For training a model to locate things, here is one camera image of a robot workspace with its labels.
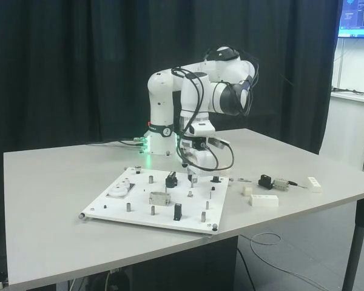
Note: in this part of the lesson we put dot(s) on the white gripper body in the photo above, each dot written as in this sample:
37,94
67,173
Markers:
204,162

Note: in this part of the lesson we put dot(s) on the metal BNC plug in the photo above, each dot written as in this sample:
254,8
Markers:
193,181

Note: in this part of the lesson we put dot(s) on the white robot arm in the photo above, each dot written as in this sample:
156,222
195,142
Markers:
159,100

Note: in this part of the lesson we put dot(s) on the black USB plug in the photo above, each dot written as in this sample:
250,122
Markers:
171,180

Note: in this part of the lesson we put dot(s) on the black Ethernet plug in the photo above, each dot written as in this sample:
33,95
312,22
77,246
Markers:
177,211

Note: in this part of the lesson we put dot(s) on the metal round peg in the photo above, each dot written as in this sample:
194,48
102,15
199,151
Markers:
151,179
129,207

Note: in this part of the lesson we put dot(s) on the metal square peg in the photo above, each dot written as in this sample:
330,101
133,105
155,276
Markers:
152,209
203,216

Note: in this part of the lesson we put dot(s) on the small clear plug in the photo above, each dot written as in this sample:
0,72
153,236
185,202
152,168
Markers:
244,180

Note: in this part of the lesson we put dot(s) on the small white holder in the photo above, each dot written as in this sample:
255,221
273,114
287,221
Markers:
246,190

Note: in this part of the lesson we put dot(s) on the metal bolt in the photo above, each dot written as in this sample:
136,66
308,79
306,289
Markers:
137,168

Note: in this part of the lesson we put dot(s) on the white task board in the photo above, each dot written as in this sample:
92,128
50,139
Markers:
157,218

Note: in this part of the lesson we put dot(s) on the black plug holder block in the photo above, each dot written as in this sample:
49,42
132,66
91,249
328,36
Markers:
265,181

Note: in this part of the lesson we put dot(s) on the white medium gear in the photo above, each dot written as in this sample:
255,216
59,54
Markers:
124,182

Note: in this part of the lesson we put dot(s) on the long white holder with holes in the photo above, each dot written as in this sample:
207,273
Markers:
264,200

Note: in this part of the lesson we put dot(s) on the white large gear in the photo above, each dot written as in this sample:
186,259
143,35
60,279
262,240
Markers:
118,191

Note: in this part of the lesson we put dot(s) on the metal D-SUB plug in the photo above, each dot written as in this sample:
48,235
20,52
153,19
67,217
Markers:
280,184

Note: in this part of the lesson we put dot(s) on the black box under table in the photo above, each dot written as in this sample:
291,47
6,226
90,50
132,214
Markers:
182,263

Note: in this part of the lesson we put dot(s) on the white cabinet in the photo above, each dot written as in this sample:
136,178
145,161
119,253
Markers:
353,130

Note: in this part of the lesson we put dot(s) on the black curtains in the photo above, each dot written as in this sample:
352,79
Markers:
79,69

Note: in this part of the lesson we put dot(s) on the black table leg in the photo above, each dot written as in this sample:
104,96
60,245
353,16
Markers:
355,242

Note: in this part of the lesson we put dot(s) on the blue screen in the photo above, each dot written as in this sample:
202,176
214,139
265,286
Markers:
357,18

